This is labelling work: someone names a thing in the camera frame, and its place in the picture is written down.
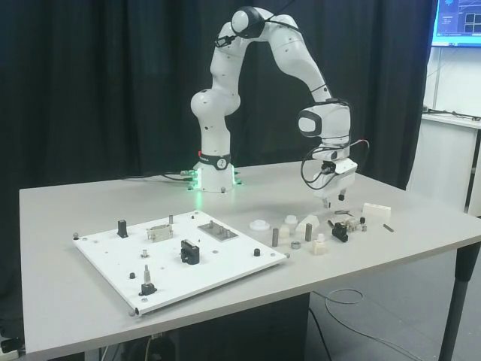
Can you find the white long peg holder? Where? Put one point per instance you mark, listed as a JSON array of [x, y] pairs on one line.
[[312, 222]]

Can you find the metal nut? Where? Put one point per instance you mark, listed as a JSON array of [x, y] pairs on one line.
[[295, 244]]

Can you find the black D-SUB plug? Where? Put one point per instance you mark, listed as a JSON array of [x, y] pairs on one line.
[[189, 252]]

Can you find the black plug block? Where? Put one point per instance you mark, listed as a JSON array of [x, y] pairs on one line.
[[339, 231]]

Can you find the flat metal key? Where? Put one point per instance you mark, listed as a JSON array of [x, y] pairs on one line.
[[343, 213]]

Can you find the small dark metal peg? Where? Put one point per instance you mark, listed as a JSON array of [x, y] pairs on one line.
[[388, 227]]

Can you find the white cabinet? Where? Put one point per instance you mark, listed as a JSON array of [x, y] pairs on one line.
[[443, 158]]

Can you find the black USB plug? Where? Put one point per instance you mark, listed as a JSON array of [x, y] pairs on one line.
[[362, 219]]

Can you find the white medium gear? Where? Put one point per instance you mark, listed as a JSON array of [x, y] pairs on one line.
[[289, 219]]

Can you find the blue screen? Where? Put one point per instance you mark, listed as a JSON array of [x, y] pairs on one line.
[[456, 22]]

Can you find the black curtains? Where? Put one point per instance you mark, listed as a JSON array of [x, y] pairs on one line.
[[75, 75]]

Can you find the black table leg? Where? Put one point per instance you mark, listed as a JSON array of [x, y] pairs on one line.
[[460, 289]]

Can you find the tall metal square peg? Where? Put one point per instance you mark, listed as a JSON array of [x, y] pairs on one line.
[[309, 231]]

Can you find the white large gear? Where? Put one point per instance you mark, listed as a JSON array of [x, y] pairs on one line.
[[259, 225]]

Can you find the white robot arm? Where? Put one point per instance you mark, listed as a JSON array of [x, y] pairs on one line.
[[221, 113]]

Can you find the beige waterproof plug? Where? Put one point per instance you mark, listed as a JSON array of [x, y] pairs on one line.
[[352, 224]]

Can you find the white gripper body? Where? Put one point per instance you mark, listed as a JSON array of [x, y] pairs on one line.
[[334, 184]]

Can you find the white wide peg holder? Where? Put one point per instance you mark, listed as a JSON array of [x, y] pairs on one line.
[[376, 210]]

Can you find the thick metal round peg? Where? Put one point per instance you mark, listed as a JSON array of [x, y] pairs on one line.
[[274, 237]]

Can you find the black cabinet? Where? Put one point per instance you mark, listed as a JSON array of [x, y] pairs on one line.
[[244, 331]]

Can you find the white task board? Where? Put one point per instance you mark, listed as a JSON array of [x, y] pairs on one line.
[[112, 270]]

